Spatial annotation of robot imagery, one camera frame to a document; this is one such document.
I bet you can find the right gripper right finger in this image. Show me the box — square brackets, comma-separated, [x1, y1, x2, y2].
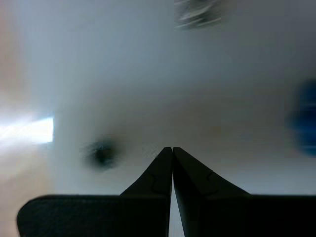
[172, 147, 316, 237]

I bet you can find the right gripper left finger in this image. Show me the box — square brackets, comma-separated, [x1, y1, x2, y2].
[16, 147, 173, 237]

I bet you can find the black threaded bolt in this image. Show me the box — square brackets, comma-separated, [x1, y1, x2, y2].
[94, 145, 112, 169]

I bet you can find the white board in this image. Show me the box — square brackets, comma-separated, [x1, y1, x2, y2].
[14, 0, 316, 237]

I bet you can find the small silver clamp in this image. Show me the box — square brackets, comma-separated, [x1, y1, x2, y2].
[173, 0, 223, 32]

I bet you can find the blue black connector mount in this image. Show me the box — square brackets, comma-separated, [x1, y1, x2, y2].
[287, 78, 316, 158]

